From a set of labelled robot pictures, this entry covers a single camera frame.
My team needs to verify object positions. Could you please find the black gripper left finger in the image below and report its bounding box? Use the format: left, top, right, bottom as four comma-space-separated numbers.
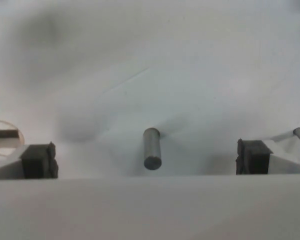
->
0, 141, 60, 180

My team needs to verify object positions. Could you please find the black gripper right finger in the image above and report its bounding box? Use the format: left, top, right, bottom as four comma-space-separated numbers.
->
236, 138, 300, 176

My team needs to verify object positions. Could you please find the white task board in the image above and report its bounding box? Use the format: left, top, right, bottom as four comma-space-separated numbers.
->
0, 0, 300, 180

